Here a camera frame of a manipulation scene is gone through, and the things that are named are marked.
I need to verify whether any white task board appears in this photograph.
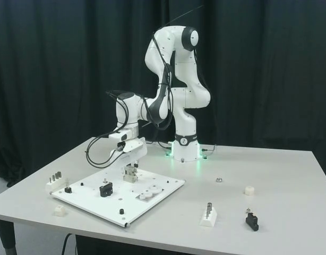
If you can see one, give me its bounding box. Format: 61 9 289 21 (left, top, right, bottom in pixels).
50 166 186 228

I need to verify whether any black D-SUB plug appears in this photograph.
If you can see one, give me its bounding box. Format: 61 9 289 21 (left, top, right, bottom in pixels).
99 179 114 198

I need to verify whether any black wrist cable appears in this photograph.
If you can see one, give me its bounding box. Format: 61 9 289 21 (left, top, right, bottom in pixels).
84 134 122 168

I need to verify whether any black curtain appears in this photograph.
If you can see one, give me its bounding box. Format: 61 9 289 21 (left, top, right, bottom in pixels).
0 0 326 188

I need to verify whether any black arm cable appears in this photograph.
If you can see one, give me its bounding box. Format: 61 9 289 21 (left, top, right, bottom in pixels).
106 5 215 146

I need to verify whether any black cable under table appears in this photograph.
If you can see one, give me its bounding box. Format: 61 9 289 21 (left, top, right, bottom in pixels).
62 233 75 255

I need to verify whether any black base cable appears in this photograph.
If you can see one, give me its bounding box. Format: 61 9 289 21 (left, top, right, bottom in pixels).
201 144 218 155
145 139 175 150

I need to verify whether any flat white mounting plate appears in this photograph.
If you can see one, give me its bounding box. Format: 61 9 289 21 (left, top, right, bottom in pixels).
122 139 145 152

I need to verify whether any black connector block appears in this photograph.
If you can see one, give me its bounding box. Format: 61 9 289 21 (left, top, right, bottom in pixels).
245 213 260 231

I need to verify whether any dark grey table leg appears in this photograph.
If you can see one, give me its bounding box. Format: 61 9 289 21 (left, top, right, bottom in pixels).
0 218 16 255

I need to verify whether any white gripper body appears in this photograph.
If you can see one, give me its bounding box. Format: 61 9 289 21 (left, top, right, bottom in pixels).
109 144 148 164

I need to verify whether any white round peg holder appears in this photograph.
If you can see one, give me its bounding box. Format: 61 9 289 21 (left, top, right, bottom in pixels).
200 209 218 227

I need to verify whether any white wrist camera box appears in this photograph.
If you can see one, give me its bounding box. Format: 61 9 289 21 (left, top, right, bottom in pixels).
108 130 135 142

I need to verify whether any white square peg holder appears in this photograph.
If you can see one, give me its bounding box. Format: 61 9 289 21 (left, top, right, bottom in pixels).
47 179 64 191

